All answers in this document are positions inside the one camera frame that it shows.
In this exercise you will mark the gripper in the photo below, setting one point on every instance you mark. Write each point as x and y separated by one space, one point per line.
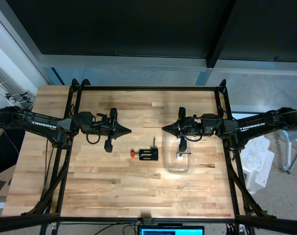
111 127
187 128

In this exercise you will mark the USB-C connector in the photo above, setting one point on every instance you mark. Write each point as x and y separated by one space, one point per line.
185 153

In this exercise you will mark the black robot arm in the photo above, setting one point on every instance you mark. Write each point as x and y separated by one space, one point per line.
44 124
251 127

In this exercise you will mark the small white block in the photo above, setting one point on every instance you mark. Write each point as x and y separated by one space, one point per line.
180 156

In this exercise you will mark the black vise with orange knob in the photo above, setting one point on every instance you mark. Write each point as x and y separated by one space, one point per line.
148 155

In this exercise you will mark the clear plastic tub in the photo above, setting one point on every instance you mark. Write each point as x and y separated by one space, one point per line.
178 169

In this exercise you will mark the white step block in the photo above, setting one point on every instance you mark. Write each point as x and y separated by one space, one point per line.
257 169

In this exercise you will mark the laptop screen with blue edge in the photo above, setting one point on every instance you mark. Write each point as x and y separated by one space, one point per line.
170 231

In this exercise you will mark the grey metal stand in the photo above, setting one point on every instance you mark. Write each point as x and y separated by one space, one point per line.
288 151

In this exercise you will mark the black bin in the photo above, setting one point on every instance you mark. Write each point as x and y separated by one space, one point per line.
4 151

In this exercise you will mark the cardboard box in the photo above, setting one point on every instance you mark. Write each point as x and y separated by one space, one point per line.
6 171

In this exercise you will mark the black metal frame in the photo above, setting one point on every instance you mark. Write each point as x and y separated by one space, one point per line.
148 88

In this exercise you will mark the grey aluminium window frame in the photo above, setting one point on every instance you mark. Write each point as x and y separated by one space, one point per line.
114 61

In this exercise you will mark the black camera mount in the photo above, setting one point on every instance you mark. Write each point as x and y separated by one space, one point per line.
146 221

